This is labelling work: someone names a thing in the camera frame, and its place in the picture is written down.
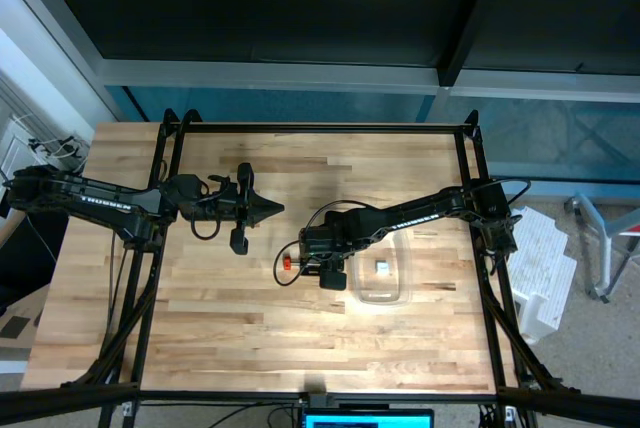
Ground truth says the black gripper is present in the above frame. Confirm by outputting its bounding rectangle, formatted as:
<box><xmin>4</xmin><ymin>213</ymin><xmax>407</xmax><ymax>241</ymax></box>
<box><xmin>318</xmin><ymin>254</ymin><xmax>349</xmax><ymax>293</ymax></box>
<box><xmin>208</xmin><ymin>161</ymin><xmax>286</xmax><ymax>256</ymax></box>

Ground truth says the clear plastic tub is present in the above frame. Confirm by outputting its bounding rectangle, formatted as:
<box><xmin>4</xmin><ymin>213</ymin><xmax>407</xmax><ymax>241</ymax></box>
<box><xmin>349</xmin><ymin>229</ymin><xmax>415</xmax><ymax>308</ymax></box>

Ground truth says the black clamp with red knob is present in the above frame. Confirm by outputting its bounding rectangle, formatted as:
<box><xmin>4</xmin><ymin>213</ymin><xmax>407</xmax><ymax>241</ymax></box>
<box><xmin>281</xmin><ymin>253</ymin><xmax>324</xmax><ymax>279</ymax></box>

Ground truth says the laptop with blue screen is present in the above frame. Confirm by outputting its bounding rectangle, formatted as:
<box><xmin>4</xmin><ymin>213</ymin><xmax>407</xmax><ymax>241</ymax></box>
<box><xmin>299</xmin><ymin>407</ymin><xmax>435</xmax><ymax>428</ymax></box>

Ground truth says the white power strip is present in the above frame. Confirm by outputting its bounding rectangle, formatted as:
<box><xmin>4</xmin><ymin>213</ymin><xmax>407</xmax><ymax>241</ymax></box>
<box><xmin>24</xmin><ymin>134</ymin><xmax>86</xmax><ymax>167</ymax></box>

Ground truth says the flat tan cardboard box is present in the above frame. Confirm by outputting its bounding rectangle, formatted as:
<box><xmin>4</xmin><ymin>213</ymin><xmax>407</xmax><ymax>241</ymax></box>
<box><xmin>0</xmin><ymin>282</ymin><xmax>52</xmax><ymax>350</ymax></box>

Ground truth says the grey metal chair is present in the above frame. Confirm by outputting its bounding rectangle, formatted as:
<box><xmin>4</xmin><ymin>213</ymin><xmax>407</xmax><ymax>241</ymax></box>
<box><xmin>564</xmin><ymin>191</ymin><xmax>640</xmax><ymax>305</ymax></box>

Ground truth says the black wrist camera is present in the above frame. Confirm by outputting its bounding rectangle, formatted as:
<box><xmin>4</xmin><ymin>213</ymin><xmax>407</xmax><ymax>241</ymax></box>
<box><xmin>299</xmin><ymin>225</ymin><xmax>333</xmax><ymax>256</ymax></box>

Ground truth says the small black camera mount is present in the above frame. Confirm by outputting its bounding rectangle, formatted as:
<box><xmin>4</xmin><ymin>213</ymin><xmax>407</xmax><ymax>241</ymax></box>
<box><xmin>298</xmin><ymin>381</ymin><xmax>342</xmax><ymax>408</ymax></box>

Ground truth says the black aluminium frame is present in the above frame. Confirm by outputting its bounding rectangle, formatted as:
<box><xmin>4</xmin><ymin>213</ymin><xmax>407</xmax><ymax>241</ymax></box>
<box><xmin>0</xmin><ymin>107</ymin><xmax>640</xmax><ymax>428</ymax></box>

